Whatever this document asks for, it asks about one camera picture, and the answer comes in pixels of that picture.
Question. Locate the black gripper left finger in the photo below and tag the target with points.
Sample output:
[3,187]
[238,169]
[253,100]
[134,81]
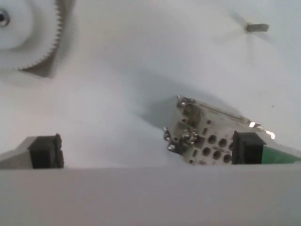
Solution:
[44,153]

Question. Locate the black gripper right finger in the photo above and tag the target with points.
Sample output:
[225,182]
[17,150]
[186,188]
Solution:
[249,148]

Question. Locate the beige waterproof plug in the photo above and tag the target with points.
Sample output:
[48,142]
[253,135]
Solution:
[207,134]

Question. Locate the thin metal peg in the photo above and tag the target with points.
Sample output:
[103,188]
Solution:
[257,27]

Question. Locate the white large gear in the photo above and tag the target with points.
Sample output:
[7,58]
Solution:
[35,28]

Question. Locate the white task board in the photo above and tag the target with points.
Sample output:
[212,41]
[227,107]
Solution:
[141,70]

